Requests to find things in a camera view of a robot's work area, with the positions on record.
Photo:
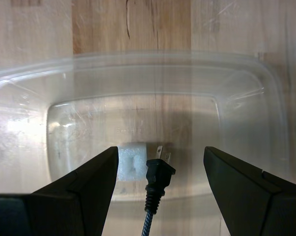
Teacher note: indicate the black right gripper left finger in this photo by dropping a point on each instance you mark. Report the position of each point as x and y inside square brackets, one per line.
[76, 209]

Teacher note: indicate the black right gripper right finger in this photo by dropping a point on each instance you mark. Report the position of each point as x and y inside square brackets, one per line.
[255, 209]

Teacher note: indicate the white foam block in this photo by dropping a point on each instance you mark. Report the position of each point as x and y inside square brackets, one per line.
[138, 152]

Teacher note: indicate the clear plastic tub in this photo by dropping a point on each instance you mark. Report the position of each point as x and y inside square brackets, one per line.
[187, 81]

